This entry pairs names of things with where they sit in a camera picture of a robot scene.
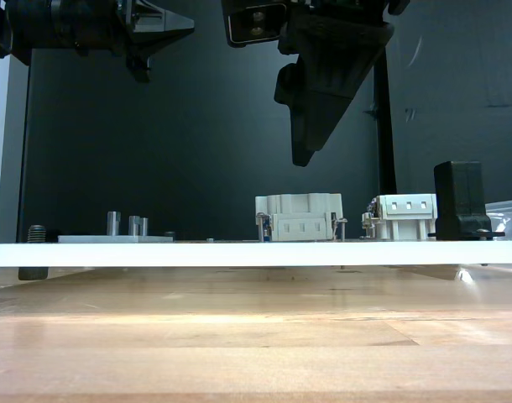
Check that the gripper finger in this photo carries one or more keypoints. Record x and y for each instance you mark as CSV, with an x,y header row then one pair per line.
x,y
323,84
155,29

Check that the beige HAN10E connector insert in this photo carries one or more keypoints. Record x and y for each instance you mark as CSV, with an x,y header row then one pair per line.
x,y
407,226

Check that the beige connector hub socket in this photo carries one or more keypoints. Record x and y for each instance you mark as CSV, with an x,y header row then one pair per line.
x,y
302,226

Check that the black connector housing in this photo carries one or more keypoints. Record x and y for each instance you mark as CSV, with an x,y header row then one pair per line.
x,y
457,197

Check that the blue clamp with silver bar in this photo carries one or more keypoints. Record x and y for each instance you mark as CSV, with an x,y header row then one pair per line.
x,y
265,237

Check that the white mounting board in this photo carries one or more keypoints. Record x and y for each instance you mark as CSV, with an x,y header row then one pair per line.
x,y
239,254

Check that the black socket head screw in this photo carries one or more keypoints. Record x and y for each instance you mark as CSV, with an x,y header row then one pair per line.
x,y
37,234

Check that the grey metal block with pegs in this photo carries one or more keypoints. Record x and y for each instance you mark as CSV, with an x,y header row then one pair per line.
x,y
113,239

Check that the clear plastic tub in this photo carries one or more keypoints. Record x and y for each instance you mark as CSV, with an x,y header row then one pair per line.
x,y
508,222

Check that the black board foot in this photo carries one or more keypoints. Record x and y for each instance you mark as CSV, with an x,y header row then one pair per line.
x,y
33,273

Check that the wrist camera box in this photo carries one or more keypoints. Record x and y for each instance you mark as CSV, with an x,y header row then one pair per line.
x,y
256,23

